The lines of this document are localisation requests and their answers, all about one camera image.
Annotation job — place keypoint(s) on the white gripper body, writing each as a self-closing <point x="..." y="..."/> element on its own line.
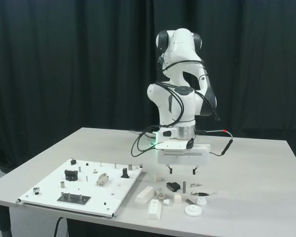
<point x="182" y="158"/>

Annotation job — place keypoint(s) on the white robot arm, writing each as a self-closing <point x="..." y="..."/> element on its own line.
<point x="180" y="49"/>

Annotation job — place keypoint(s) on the dark metal round peg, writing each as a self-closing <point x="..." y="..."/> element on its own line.
<point x="184" y="187"/>

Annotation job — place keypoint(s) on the flat metal square peg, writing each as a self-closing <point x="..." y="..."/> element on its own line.
<point x="190" y="201"/>

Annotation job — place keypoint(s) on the long white peg holder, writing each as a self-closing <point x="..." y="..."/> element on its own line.
<point x="144" y="195"/>

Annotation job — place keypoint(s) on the thick metal round peg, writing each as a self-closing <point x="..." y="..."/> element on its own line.
<point x="62" y="184"/>

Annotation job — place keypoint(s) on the silver USB plug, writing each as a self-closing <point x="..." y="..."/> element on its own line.
<point x="195" y="184"/>

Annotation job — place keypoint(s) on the small white cube holder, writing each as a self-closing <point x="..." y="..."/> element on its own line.
<point x="158" y="177"/>

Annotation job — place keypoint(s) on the black D-SUB plug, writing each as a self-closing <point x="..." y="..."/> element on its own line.
<point x="173" y="186"/>

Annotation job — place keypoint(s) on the metal Ethernet plug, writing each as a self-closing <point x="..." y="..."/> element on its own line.
<point x="160" y="193"/>

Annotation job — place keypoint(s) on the white square plug holder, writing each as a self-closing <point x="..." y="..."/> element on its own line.
<point x="177" y="198"/>

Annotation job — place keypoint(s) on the white medium gear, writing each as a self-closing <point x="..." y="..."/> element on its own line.
<point x="201" y="202"/>

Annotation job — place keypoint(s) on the white small gear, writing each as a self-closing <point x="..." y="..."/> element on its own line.
<point x="166" y="202"/>

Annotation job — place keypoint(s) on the white large gear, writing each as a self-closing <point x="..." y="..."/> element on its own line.
<point x="193" y="211"/>

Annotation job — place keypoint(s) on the thin black rod red tag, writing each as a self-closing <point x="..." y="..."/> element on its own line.
<point x="229" y="148"/>

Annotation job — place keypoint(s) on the white holder with holes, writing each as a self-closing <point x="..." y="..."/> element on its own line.
<point x="153" y="211"/>

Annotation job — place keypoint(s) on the white task board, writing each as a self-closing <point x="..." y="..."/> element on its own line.
<point x="106" y="195"/>

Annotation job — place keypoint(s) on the black curtain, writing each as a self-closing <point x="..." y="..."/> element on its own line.
<point x="64" y="61"/>

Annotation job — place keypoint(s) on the dark table leg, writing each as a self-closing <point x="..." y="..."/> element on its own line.
<point x="0" y="219"/>

